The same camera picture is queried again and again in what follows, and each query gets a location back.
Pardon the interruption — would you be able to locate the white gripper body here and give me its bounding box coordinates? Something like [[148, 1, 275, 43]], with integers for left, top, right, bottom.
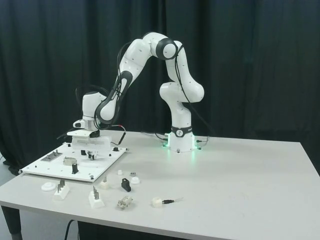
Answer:
[[71, 135, 112, 152]]

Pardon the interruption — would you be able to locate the white task board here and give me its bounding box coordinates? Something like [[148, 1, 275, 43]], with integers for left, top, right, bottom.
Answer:
[[19, 141, 130, 183]]

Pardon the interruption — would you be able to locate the flat white mounting plate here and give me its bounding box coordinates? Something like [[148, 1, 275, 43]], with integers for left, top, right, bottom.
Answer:
[[66, 129, 97, 137]]

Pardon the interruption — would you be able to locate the black D-SUB plug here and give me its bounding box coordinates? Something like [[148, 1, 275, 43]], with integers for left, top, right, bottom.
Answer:
[[120, 177, 132, 192]]

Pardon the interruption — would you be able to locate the white round peg holder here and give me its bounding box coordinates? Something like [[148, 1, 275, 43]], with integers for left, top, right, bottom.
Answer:
[[88, 191, 105, 209]]

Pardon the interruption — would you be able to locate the white square peg holder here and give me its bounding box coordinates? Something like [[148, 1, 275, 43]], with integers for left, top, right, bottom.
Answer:
[[51, 184, 71, 201]]

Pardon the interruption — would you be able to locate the white large gear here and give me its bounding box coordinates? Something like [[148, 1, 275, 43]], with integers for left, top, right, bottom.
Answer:
[[41, 182, 56, 193]]

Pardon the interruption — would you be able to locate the beige metal connector plug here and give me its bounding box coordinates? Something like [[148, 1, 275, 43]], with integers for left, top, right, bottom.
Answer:
[[116, 197, 130, 209]]

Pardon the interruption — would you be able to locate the black controller box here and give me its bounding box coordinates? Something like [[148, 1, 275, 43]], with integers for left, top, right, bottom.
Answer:
[[77, 219, 181, 240]]

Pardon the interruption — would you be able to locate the black table leg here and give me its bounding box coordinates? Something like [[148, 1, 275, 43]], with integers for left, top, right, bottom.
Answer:
[[0, 205, 21, 240]]

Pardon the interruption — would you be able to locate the black curtain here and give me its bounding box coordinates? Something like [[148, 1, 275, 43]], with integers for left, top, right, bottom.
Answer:
[[0, 0, 320, 181]]

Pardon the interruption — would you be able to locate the thin black rod on wire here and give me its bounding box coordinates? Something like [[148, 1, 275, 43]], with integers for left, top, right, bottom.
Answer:
[[118, 124, 127, 145]]

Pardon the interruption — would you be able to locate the black floor cable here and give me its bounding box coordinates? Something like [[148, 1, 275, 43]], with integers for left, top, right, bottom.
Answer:
[[65, 219, 79, 240]]

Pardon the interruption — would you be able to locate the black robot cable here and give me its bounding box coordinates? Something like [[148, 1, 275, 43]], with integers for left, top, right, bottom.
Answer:
[[74, 41, 133, 131], [173, 44, 217, 138]]

